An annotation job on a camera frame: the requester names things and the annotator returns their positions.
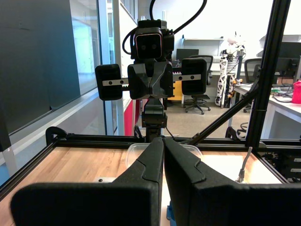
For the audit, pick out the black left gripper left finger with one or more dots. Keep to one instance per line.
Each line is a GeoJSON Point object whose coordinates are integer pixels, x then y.
{"type": "Point", "coordinates": [94, 202]}

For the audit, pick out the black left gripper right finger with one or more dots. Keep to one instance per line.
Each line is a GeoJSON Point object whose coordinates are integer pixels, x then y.
{"type": "Point", "coordinates": [235, 204]}

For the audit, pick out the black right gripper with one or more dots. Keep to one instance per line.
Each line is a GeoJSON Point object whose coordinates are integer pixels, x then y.
{"type": "Point", "coordinates": [108, 74]}

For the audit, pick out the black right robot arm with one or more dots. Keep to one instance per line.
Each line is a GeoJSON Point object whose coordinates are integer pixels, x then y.
{"type": "Point", "coordinates": [154, 113]}

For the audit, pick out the blue D-sub connector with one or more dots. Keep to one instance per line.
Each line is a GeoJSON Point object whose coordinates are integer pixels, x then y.
{"type": "Point", "coordinates": [169, 214]}

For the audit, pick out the yellow cabinet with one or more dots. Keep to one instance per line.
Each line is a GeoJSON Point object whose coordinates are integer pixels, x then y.
{"type": "Point", "coordinates": [178, 91]}

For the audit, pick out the red cabinet panel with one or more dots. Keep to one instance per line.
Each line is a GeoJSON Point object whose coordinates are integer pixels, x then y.
{"type": "Point", "coordinates": [128, 117]}

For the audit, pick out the black computer monitor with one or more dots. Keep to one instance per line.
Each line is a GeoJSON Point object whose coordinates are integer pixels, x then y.
{"type": "Point", "coordinates": [185, 55]}

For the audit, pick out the black office chair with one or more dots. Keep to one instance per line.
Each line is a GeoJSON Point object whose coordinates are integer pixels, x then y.
{"type": "Point", "coordinates": [197, 103]}

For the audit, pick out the clear plastic tub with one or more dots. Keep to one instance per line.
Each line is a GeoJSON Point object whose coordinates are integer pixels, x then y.
{"type": "Point", "coordinates": [134, 153]}

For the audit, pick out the white shelf unit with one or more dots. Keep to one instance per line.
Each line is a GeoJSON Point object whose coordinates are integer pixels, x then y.
{"type": "Point", "coordinates": [207, 47]}

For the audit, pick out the grey office chair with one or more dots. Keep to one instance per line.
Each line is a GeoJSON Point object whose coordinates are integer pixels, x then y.
{"type": "Point", "coordinates": [250, 68]}

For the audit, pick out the white office desk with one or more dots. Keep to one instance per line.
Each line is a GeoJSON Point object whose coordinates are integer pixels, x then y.
{"type": "Point", "coordinates": [282, 110]}

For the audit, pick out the red bag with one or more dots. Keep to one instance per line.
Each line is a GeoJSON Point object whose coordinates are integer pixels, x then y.
{"type": "Point", "coordinates": [296, 93]}

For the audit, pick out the large black monitor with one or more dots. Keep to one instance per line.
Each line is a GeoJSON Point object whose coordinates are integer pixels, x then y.
{"type": "Point", "coordinates": [292, 61]}

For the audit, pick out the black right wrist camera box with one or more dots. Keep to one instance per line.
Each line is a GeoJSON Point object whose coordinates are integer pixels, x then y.
{"type": "Point", "coordinates": [148, 44]}

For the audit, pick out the black aluminium frame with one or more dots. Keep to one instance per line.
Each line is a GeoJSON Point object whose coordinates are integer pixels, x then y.
{"type": "Point", "coordinates": [270, 70]}

